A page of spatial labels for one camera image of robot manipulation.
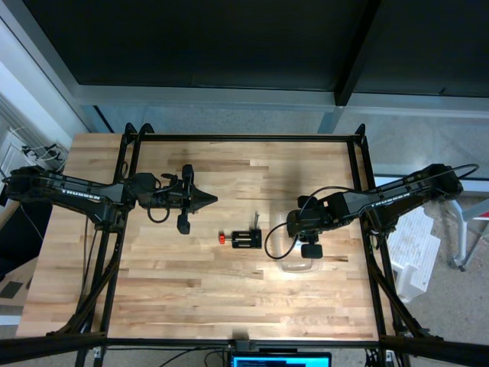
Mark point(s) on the grey metal stand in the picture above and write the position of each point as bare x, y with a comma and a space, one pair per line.
461, 237

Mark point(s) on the black clamp with orange knob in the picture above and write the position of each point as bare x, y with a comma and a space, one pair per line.
246, 240

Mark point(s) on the dark window pane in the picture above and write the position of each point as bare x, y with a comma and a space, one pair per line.
191, 38

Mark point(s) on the black aluminium frame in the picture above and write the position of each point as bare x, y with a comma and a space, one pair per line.
229, 138

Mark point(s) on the clear plastic container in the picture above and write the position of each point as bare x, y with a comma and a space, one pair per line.
294, 265

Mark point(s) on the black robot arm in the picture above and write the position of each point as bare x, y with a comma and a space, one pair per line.
76, 191
382, 199

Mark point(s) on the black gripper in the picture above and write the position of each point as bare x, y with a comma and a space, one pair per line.
181, 199
309, 221

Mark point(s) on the small grey metal rod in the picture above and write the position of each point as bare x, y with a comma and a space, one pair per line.
255, 221

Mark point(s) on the laptop screen with blue edge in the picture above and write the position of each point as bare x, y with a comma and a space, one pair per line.
279, 361

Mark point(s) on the small black box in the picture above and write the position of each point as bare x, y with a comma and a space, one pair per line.
241, 344

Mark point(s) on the flat brown cardboard box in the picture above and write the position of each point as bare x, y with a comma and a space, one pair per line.
19, 275

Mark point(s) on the white foam block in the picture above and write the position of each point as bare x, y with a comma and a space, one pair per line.
412, 248

